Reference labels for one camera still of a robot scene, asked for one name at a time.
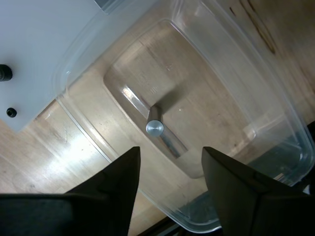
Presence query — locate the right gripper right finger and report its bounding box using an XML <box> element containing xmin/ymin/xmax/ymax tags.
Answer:
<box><xmin>202</xmin><ymin>147</ymin><xmax>315</xmax><ymax>236</ymax></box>

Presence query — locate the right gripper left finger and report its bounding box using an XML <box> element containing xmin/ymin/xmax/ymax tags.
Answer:
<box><xmin>0</xmin><ymin>147</ymin><xmax>141</xmax><ymax>236</ymax></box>

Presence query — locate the short steel cylinder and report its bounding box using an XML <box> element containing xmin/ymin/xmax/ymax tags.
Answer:
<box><xmin>145</xmin><ymin>105</ymin><xmax>165</xmax><ymax>138</ymax></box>

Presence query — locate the clear plastic tub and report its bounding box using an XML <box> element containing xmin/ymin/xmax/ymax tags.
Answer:
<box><xmin>49</xmin><ymin>0</ymin><xmax>315</xmax><ymax>233</ymax></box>

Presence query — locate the round black knob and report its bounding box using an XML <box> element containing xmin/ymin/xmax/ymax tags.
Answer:
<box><xmin>0</xmin><ymin>63</ymin><xmax>13</xmax><ymax>83</ymax></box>

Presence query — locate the white task board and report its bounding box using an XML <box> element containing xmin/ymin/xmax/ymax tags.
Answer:
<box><xmin>0</xmin><ymin>0</ymin><xmax>116</xmax><ymax>133</ymax></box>

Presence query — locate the grey rectangular block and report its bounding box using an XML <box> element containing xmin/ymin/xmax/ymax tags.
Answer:
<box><xmin>94</xmin><ymin>0</ymin><xmax>159</xmax><ymax>14</ymax></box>

